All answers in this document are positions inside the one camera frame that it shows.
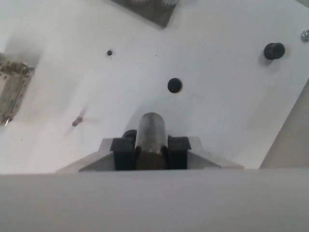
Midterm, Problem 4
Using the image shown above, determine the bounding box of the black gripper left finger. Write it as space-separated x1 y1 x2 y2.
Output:
56 137 135 174

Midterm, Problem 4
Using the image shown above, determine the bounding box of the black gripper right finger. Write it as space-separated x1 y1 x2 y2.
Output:
168 136 244 171

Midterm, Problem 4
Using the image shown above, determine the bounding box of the small black round knob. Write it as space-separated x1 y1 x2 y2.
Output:
263 42 286 60

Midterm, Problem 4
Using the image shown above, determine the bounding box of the white task board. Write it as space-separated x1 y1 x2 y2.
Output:
0 0 309 174

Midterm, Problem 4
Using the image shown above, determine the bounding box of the white medium gear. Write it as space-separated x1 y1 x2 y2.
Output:
158 0 180 7

